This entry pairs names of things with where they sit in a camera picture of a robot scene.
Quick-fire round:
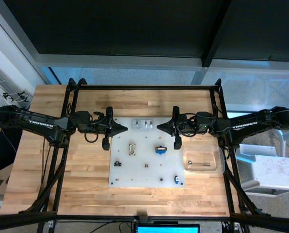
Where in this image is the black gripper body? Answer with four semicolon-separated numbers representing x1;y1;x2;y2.
172;105;196;150
90;106;115;151

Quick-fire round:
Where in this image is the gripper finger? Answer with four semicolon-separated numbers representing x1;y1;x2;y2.
156;117;175;128
112;120;129;130
112;129;129;138
156;127;175;137

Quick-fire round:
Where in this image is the clear block with metal pins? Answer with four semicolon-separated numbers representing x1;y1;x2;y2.
131;119;154;131

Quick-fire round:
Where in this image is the clear plastic tub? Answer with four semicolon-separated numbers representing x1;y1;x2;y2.
182;145;225;175

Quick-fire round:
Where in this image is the white task board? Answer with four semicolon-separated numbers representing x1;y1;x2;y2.
108;117;185;187

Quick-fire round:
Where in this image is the blue lit screen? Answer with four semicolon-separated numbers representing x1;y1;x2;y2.
134;223;200;233

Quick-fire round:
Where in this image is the white plastic chair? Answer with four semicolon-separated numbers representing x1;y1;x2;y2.
236;143;289;198

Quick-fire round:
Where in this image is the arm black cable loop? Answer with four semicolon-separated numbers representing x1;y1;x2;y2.
84;131;99;144

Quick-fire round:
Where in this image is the black table frame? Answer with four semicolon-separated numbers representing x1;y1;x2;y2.
0;77;289;233

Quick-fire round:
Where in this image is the cable bundle by wall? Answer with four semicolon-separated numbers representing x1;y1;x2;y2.
1;91;32;102

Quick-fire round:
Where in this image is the black table-level camera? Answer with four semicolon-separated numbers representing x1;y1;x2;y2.
136;210;152;223

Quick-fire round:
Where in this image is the grey metal chair frame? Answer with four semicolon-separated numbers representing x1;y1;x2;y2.
272;128;289;156

